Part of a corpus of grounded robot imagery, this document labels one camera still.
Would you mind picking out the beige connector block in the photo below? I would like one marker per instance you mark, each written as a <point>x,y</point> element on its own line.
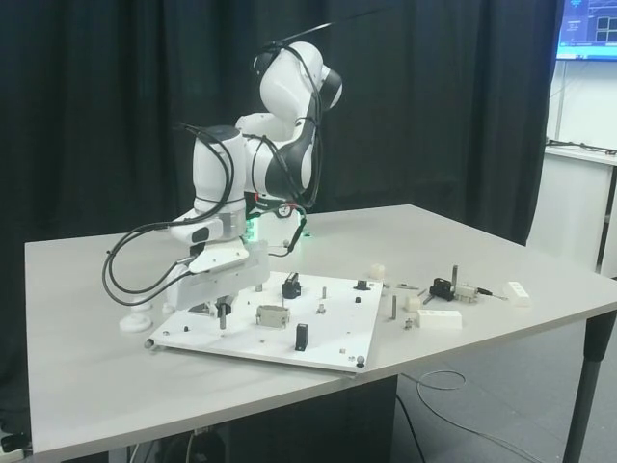
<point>465,295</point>

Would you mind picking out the small metal bolt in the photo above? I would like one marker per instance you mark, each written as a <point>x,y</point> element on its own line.
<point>409,324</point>

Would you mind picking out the thin metal round peg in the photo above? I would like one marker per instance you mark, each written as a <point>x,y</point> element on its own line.
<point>407,287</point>
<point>428,299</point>

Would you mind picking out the white peg holder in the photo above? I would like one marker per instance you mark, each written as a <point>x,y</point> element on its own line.
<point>439,319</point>
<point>517,294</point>

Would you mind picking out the white large gear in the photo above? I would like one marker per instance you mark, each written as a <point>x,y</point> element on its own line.
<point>135,324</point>

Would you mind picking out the white small gear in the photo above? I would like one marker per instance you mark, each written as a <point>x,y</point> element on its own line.
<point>377,270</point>

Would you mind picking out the metal square peg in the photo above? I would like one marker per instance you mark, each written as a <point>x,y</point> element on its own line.
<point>454,276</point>

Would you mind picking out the small white cube holder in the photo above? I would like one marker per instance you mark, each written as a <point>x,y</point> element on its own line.
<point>412,304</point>

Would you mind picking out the dark table leg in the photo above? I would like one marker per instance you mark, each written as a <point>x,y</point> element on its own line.
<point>581,386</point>

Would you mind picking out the blue screen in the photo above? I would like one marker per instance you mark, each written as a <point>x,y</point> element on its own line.
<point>588,29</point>

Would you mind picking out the black D-SUB plug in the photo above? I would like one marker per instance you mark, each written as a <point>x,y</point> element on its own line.
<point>441,288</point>

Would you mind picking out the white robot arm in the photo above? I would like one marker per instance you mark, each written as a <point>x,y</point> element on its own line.
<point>217,164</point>

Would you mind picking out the white task board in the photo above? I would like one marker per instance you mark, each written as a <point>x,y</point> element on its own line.
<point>250,340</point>

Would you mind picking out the black USB plug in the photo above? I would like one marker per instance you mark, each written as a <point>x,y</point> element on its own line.
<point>484,291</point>

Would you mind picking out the black under-table cabinet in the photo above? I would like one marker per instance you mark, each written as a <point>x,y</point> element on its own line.
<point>270,424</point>

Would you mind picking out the black curtain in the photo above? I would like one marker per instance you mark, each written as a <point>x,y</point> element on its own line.
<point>96,96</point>

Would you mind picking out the white cabinet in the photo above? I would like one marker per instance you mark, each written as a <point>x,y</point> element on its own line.
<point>578,207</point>

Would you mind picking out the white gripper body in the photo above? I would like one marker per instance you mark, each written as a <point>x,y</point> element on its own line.
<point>250,275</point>

